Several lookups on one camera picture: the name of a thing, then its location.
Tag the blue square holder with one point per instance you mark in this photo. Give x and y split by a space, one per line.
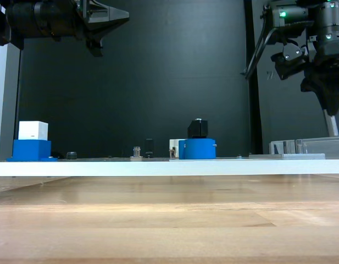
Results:
32 149

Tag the clear plastic tub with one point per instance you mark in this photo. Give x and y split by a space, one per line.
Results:
323 145

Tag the white board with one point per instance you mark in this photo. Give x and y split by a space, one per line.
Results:
158 167

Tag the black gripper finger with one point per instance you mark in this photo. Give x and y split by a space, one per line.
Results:
328 88
111 22

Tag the grey metal plate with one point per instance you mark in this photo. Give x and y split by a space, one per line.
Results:
287 156

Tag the black block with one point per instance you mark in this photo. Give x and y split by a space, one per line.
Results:
198 129

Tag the white cube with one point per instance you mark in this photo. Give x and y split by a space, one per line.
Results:
32 130

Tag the blue round holder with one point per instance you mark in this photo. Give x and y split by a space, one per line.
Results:
199 149

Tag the silver metal cylinder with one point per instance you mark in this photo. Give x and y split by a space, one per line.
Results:
333 126

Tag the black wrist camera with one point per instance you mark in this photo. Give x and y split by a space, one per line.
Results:
287 68

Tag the white connector housing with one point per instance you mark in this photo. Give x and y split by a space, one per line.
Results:
174 144

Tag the black aluminium frame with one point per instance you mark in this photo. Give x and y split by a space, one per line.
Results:
255 110

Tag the black ribbed knob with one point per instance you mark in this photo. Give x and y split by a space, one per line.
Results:
71 155

